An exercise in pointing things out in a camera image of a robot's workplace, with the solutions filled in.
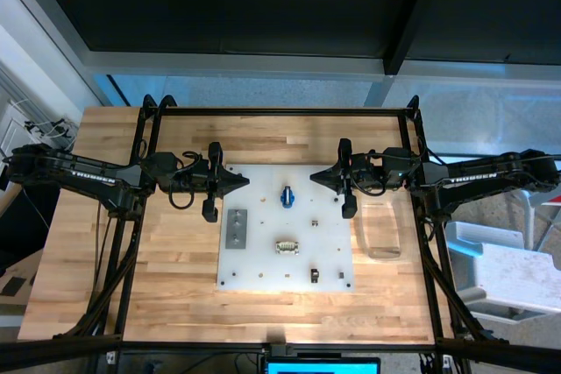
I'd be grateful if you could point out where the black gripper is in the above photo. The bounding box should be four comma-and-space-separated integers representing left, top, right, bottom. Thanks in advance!
190, 141, 250, 222
309, 138, 373, 220

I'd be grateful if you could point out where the grey metal plate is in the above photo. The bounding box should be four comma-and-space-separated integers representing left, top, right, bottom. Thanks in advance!
224, 207, 248, 251

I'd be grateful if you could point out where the white task board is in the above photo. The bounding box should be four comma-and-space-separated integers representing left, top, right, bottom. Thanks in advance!
217, 164, 355, 292

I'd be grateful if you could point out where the clear plastic tub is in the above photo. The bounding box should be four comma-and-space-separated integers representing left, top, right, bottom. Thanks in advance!
357, 201, 403, 261

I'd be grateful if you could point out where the beige multi-pin connector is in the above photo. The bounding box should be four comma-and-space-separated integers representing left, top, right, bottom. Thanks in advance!
274, 238, 302, 257

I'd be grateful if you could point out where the blue-edged screen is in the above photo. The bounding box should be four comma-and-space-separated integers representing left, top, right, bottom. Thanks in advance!
262, 356, 381, 374

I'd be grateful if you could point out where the black flat piece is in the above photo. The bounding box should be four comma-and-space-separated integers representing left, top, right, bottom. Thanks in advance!
0, 276, 26, 299

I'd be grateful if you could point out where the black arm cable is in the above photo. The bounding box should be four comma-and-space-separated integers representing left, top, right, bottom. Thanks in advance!
168, 151, 201, 211
355, 152, 398, 196

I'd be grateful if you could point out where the black aluminium frame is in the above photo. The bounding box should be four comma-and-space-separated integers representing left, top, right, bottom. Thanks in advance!
0, 93, 561, 374

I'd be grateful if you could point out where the black camera box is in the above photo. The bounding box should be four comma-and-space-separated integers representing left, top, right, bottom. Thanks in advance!
267, 341, 290, 360

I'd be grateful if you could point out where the black and white cable bundle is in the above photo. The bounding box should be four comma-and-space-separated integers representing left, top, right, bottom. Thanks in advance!
21, 100, 78, 144

